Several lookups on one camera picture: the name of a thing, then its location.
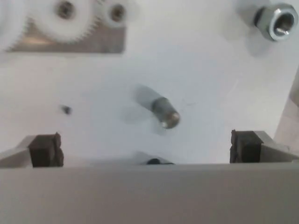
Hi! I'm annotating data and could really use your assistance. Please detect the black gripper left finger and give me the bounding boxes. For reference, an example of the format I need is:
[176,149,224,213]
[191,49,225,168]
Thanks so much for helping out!
[0,132,64,168]

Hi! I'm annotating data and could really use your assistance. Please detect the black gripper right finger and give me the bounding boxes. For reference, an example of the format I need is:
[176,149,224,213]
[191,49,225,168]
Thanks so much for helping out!
[229,129,299,164]

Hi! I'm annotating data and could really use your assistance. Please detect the large metal round peg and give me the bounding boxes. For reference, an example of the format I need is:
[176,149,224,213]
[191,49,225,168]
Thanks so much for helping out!
[134,84,181,130]

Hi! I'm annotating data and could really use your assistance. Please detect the white task board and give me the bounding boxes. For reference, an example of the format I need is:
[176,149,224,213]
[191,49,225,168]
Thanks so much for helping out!
[0,0,299,169]

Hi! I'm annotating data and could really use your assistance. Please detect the black D-SUB plug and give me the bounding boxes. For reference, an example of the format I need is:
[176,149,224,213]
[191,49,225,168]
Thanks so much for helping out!
[140,157,176,166]

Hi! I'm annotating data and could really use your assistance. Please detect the metal bolt with nut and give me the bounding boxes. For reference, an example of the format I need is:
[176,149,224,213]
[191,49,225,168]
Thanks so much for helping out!
[253,1,299,42]

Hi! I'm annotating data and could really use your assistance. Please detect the white medium gear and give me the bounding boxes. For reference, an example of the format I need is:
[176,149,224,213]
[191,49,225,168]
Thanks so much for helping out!
[21,0,93,45]

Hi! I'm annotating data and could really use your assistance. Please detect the white large gear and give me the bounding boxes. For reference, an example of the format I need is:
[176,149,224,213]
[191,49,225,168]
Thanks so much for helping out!
[0,0,24,46]

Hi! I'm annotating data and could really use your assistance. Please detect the white small gear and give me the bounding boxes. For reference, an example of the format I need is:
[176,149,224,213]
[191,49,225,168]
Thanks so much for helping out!
[100,0,138,29]

